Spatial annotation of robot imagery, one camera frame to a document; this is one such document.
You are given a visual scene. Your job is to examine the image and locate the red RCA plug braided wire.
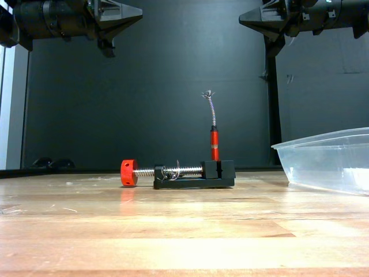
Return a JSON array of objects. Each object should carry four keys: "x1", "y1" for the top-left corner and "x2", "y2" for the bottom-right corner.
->
[{"x1": 201, "y1": 89, "x2": 220, "y2": 150}]

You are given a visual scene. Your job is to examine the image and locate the clear plastic tub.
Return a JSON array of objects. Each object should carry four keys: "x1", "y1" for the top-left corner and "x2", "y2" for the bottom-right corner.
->
[{"x1": 270, "y1": 126, "x2": 369, "y2": 197}]

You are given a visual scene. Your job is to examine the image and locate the black vise with red knob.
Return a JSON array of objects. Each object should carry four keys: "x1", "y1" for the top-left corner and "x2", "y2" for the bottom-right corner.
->
[{"x1": 120, "y1": 159, "x2": 236, "y2": 190}]

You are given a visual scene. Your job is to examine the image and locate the thin silver wire strands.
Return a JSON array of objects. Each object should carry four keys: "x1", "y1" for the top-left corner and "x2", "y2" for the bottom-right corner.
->
[{"x1": 160, "y1": 159, "x2": 184, "y2": 182}]

